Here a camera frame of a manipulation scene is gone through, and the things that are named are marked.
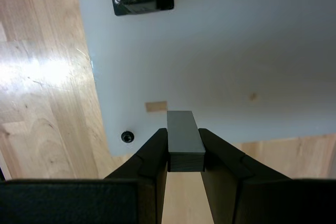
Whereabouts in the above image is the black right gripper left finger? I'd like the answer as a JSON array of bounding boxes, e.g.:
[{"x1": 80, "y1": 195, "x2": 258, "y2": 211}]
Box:
[{"x1": 0, "y1": 128, "x2": 169, "y2": 224}]

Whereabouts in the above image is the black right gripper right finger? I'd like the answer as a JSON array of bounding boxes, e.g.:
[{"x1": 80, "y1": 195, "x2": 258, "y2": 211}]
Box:
[{"x1": 198, "y1": 128, "x2": 336, "y2": 224}]

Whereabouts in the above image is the grey metal bar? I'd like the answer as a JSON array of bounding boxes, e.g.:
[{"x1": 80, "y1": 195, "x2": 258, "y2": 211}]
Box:
[{"x1": 166, "y1": 110, "x2": 206, "y2": 173}]

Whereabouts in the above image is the black board screw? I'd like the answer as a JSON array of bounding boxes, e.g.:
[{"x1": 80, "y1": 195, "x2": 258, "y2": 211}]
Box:
[{"x1": 120, "y1": 130, "x2": 135, "y2": 145}]

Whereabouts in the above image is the white task board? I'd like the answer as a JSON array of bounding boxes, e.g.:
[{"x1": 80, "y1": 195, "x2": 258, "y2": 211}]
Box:
[{"x1": 72, "y1": 0, "x2": 336, "y2": 158}]

